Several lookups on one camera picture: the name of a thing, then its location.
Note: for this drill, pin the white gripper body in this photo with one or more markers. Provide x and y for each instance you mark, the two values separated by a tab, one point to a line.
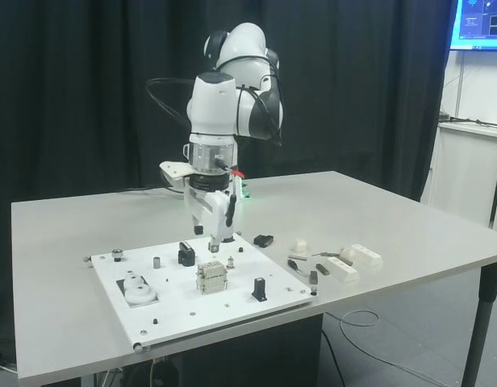
217	209

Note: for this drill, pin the grey waterproof plug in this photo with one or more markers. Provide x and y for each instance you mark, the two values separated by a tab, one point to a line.
210	276

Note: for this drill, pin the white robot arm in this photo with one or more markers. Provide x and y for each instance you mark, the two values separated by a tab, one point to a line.
244	44

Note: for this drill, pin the metal BNC plug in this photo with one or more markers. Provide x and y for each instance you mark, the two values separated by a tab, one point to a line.
231	263

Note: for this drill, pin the black D-SUB plug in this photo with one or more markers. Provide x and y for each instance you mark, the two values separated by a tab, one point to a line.
264	240

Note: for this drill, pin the white task board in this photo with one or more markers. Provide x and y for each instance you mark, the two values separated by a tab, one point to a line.
216	314

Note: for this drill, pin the black USB plug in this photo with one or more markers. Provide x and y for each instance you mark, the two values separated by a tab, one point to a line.
292	264

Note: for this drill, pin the white medium gear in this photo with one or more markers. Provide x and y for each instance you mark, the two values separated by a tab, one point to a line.
132	280

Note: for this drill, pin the slim metal peg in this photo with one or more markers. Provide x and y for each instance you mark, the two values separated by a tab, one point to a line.
297	256

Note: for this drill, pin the metal bolt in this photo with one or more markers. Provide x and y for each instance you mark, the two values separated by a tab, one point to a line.
118	255

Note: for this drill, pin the small white cube holder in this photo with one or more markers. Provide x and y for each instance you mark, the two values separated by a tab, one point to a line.
300	245

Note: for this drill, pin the white large gear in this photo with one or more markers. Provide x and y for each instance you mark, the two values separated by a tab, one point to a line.
142	295

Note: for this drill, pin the metal square peg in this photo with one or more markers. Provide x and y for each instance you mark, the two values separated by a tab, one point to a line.
313	276

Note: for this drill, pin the dark metal peg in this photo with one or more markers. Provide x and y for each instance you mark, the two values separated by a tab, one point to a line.
322	269

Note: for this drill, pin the thin metal rod peg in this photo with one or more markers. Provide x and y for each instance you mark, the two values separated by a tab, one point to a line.
325	254

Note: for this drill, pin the black box under table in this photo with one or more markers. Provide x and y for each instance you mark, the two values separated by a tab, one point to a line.
252	354

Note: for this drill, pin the white peg holder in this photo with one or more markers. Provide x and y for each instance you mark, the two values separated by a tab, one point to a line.
366	255
342	270

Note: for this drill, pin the small white block holder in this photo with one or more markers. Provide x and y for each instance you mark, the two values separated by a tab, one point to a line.
346	254

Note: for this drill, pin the black curtain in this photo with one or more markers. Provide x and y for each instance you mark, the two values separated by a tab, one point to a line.
71	80

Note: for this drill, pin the white cabinet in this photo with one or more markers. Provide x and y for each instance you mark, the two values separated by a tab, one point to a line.
470	177

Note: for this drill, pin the black table leg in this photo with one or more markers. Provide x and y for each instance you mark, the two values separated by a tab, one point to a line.
478	322

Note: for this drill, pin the blue screen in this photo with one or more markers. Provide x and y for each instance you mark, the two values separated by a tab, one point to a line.
480	24

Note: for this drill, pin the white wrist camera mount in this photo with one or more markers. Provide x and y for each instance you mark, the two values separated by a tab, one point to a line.
174	171

